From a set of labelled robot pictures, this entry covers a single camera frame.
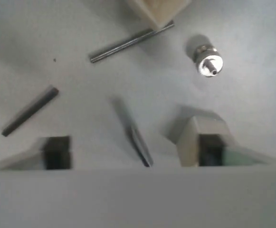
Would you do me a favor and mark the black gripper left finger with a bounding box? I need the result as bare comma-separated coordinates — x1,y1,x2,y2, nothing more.
0,135,72,171

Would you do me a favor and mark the metal square peg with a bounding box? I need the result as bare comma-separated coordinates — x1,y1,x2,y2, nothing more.
110,96,154,168
1,85,59,137

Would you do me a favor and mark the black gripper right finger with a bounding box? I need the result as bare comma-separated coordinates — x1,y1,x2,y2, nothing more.
199,133,275,167

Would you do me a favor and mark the metal round peg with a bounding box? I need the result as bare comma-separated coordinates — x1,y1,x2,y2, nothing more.
88,20,176,64

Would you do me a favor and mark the metal BNC plug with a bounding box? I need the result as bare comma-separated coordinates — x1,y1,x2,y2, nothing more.
185,34,224,78

